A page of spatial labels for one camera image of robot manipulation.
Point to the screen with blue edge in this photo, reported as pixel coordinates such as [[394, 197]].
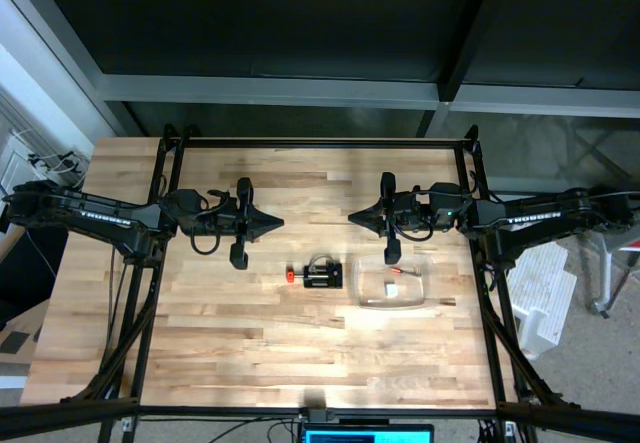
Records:
[[365, 435]]

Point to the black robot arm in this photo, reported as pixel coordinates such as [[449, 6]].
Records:
[[100, 219], [535, 219]]

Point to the black metal frame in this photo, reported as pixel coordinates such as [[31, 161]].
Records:
[[50, 415]]

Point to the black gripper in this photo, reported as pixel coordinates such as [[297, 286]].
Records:
[[225, 223], [409, 213]]

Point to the large black case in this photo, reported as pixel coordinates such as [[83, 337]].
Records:
[[30, 273]]

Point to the small black table camera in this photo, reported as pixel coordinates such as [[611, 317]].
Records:
[[315, 415]]

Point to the black square pad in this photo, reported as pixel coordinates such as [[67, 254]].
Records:
[[12, 343]]

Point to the clear plastic container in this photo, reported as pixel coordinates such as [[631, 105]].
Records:
[[370, 293]]

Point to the white foam packing block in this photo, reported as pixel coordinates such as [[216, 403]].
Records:
[[540, 288]]

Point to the small white block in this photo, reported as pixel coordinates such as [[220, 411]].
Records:
[[391, 290]]

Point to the silver metal chair frame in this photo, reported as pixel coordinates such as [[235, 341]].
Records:
[[606, 273]]

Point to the black clamp with red knob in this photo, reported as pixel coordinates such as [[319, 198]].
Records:
[[325, 280]]

